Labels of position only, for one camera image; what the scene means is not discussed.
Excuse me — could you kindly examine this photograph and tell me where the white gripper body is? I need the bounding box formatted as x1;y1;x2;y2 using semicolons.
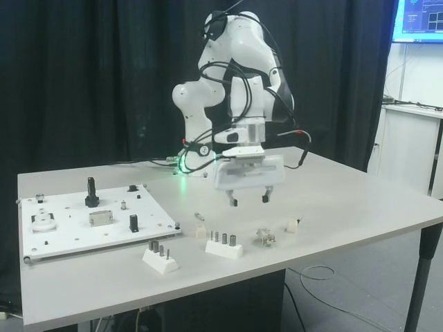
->
213;154;286;192

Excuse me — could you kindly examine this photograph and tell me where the black waterproof plug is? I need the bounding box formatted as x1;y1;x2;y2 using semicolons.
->
84;176;101;208

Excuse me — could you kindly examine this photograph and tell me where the flat white mounting plate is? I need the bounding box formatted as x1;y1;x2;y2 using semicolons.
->
221;145;266;158

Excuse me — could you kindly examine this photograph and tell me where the metal D-SUB plug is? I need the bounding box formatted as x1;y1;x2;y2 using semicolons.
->
255;227;278;248

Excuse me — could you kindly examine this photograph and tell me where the white round peg holder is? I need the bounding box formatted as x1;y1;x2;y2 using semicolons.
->
204;239;244;260

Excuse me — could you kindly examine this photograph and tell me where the thin black rod red tag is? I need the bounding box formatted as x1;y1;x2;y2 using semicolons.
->
276;128;312;170

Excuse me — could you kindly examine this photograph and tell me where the white square peg holder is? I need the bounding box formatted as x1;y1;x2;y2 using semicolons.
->
141;247;179;275

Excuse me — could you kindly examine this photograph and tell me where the black box under table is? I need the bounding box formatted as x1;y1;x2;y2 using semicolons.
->
90;265;289;332

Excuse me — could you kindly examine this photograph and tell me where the white task board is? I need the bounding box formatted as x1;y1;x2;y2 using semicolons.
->
15;183;183;267

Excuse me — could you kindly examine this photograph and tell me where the white cabinet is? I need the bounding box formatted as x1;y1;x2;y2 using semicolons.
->
366;101;443;201

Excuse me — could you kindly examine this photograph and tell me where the black table leg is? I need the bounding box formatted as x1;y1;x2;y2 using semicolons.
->
404;221;436;332

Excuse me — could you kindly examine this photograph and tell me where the black curtain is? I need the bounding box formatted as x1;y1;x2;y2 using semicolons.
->
0;0;402;277

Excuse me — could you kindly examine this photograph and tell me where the white large gear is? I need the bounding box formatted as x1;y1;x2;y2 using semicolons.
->
33;221;58;234

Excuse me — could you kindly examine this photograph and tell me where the blue screen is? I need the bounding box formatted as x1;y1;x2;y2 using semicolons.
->
392;0;443;44

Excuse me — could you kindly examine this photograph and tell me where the silver wrist ring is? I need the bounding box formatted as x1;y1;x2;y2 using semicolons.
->
246;123;266;145

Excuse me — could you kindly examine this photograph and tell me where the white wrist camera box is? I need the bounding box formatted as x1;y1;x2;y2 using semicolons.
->
213;127;248;145

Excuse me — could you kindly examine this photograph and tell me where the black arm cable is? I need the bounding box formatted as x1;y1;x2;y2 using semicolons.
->
181;51;278;174

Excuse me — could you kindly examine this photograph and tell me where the black table cable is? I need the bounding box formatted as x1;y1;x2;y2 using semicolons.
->
147;156;181;168

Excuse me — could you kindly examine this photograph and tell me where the grey floor cable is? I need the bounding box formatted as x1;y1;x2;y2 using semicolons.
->
299;264;337;288

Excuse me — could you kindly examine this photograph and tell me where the black floor cable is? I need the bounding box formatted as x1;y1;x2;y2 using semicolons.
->
283;276;411;332

